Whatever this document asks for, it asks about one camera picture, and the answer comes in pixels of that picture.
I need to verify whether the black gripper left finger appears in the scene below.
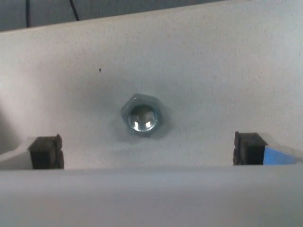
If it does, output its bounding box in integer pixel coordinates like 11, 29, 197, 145
0, 133, 65, 170

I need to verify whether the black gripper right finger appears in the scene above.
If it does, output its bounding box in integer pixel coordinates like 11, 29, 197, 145
232, 131, 297, 166

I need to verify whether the metal hex nut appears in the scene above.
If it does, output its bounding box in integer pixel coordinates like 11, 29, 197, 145
120, 93, 164, 138

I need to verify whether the thin black floor cable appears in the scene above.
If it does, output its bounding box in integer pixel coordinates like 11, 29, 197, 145
69, 0, 80, 21

